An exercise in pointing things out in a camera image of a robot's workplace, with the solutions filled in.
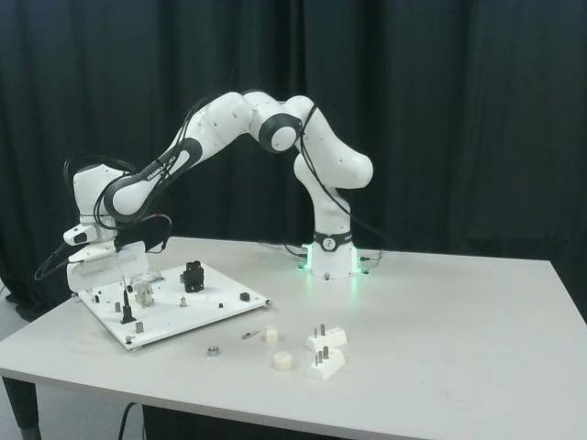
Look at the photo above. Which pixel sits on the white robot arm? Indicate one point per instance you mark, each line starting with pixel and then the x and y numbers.
pixel 220 124

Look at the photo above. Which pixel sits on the white task board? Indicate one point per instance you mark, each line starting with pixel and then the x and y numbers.
pixel 183 321

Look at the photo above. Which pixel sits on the white peg holder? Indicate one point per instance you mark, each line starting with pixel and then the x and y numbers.
pixel 332 366
pixel 332 340

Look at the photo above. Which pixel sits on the dark grey table leg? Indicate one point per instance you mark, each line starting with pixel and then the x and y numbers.
pixel 20 412

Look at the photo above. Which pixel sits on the metal BNC plug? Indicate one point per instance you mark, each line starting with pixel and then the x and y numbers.
pixel 184 302

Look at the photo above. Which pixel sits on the small white holder block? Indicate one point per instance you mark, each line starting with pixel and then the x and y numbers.
pixel 270 334
pixel 282 362

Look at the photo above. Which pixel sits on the black curtain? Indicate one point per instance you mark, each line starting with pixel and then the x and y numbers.
pixel 458 91

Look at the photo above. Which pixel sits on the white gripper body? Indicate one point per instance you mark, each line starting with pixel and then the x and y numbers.
pixel 107 274

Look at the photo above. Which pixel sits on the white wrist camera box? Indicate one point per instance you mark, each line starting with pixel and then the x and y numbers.
pixel 75 236

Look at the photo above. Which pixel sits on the metal hex nut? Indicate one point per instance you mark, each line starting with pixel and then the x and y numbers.
pixel 212 352

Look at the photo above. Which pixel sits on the flat white mount plate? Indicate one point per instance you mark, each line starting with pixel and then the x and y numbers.
pixel 91 254

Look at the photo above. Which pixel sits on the black USB plug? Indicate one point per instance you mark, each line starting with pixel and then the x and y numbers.
pixel 127 314

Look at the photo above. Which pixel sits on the black D-SUB plug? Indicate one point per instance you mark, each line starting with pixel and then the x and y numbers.
pixel 192 277

